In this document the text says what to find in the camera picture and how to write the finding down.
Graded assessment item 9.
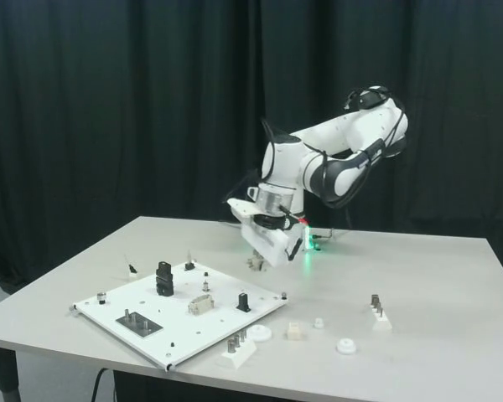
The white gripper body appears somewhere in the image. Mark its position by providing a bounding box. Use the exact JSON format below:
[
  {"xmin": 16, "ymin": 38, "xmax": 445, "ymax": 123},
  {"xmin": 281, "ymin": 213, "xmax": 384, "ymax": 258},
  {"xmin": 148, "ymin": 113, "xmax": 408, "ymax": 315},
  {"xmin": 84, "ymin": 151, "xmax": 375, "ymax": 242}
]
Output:
[{"xmin": 239, "ymin": 221, "xmax": 305, "ymax": 269}]

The thin black rod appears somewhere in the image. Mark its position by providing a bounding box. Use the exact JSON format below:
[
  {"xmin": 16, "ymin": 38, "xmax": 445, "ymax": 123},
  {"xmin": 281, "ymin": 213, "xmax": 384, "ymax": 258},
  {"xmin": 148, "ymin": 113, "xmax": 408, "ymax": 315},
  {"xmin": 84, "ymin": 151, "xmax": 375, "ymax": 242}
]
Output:
[{"xmin": 284, "ymin": 235, "xmax": 305, "ymax": 262}]

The flat white wrist plate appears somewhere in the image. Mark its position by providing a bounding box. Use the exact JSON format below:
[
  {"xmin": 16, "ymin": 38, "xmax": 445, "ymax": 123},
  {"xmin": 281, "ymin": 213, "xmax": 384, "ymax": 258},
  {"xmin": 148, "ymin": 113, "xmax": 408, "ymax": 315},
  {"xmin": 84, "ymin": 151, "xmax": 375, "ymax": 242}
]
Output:
[{"xmin": 227, "ymin": 198, "xmax": 262, "ymax": 219}]

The white large gear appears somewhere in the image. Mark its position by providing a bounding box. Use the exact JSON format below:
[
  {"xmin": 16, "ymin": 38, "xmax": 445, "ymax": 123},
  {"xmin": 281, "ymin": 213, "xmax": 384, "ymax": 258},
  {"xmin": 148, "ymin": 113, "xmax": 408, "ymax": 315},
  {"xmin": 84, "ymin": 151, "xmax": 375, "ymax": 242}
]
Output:
[{"xmin": 251, "ymin": 324, "xmax": 273, "ymax": 343}]

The black D-SUB plug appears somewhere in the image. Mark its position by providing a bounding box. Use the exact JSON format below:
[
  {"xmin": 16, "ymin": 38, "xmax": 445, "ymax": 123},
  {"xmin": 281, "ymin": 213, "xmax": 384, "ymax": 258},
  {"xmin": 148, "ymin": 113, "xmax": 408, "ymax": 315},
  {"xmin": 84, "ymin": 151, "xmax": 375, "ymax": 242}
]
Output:
[{"xmin": 153, "ymin": 260, "xmax": 175, "ymax": 296}]

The white round peg holder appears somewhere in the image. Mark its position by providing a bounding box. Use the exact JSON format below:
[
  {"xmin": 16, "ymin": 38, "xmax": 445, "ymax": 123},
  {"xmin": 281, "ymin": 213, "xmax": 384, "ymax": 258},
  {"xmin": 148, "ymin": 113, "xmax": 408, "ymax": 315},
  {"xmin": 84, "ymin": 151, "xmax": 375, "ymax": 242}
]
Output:
[{"xmin": 220, "ymin": 339, "xmax": 259, "ymax": 370}]

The white task board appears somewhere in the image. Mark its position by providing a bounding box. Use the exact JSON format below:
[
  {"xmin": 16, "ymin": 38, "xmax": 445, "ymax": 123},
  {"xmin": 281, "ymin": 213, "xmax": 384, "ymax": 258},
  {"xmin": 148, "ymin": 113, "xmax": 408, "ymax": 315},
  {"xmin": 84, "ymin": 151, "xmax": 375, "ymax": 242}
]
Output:
[{"xmin": 69, "ymin": 260, "xmax": 289, "ymax": 373}]

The white medium gear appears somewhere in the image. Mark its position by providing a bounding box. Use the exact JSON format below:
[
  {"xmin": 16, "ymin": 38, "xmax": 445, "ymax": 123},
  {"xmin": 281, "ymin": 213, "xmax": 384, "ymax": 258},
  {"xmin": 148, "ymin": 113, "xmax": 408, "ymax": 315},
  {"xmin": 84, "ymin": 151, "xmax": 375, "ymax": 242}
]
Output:
[{"xmin": 335, "ymin": 337, "xmax": 358, "ymax": 355}]

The white square peg holder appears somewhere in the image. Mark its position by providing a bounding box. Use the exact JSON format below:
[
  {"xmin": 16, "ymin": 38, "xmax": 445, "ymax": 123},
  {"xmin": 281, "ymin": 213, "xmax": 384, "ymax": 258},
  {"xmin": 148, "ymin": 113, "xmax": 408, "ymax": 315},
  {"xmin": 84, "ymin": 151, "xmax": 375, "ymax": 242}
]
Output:
[{"xmin": 364, "ymin": 304, "xmax": 393, "ymax": 334}]

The black curtain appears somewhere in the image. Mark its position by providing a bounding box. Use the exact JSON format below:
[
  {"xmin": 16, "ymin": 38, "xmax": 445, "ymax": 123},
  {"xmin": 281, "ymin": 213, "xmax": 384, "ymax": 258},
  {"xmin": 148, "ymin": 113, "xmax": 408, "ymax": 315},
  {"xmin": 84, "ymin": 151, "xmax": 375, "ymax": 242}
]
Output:
[{"xmin": 0, "ymin": 0, "xmax": 503, "ymax": 290}]

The black table leg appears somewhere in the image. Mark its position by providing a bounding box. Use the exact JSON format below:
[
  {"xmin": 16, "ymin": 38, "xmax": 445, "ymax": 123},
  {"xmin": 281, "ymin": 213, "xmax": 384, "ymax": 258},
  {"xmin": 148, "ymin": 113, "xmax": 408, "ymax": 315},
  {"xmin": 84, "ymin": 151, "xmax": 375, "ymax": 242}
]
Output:
[{"xmin": 0, "ymin": 343, "xmax": 18, "ymax": 402}]

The silver wrist ring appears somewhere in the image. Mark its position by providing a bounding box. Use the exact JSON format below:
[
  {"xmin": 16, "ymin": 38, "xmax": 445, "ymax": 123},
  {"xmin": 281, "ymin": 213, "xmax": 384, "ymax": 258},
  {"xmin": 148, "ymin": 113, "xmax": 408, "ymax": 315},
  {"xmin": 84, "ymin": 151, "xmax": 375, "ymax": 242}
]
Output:
[{"xmin": 255, "ymin": 188, "xmax": 297, "ymax": 217}]

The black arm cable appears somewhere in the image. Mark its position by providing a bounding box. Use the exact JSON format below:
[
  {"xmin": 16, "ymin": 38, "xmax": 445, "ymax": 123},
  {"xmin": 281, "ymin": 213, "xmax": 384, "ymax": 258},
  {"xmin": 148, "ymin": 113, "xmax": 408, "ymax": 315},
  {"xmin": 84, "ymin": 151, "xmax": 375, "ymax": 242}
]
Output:
[{"xmin": 262, "ymin": 85, "xmax": 407, "ymax": 210}]

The black floor cable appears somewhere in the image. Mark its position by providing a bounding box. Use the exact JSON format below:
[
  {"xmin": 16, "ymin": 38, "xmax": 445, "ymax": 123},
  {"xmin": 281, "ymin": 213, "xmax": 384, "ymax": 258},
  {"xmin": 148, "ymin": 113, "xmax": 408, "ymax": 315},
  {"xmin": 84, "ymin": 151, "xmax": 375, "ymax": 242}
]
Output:
[{"xmin": 92, "ymin": 367, "xmax": 110, "ymax": 402}]

